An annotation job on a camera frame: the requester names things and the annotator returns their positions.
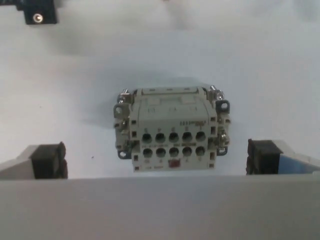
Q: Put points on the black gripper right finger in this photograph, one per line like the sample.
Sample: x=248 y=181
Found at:
x=262 y=157

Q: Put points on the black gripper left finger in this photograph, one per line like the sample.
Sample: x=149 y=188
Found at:
x=47 y=160

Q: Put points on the grey waterproof plug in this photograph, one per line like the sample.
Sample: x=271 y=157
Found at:
x=172 y=120

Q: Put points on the white task board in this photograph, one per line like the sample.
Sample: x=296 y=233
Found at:
x=75 y=100

